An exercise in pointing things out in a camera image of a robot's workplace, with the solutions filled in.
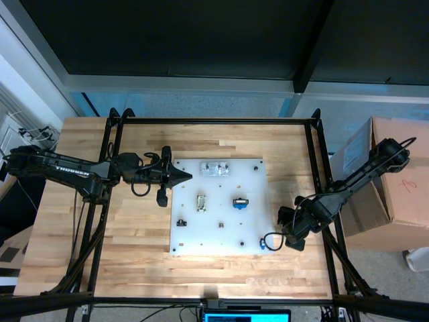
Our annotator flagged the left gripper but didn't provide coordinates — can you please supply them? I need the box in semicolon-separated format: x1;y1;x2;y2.
149;146;194;194

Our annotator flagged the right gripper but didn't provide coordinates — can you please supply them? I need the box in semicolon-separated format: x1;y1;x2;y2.
277;204;320;242

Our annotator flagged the steel block with pegs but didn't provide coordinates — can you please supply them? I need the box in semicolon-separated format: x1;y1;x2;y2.
200;160;233;177

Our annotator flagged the white task board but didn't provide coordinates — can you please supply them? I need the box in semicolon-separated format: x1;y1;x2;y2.
168;158;269;258

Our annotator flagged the cardboard box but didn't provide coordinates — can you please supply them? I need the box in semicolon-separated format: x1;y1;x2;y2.
330;115;429;253

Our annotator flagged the blue screen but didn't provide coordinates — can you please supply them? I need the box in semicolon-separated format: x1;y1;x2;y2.
200;309;292;322

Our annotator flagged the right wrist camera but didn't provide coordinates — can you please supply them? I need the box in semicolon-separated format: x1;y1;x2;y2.
285;234;306;252

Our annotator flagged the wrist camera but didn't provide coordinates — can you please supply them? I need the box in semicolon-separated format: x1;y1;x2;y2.
285;234;306;252
155;187;169;209

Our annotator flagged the black camera cable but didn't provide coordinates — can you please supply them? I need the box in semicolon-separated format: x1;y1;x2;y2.
130;152;158;197
262;231;286;252

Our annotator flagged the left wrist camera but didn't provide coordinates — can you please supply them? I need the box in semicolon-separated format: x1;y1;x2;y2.
155;187;169;209

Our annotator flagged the black frame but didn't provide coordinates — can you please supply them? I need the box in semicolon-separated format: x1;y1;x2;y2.
0;107;429;322

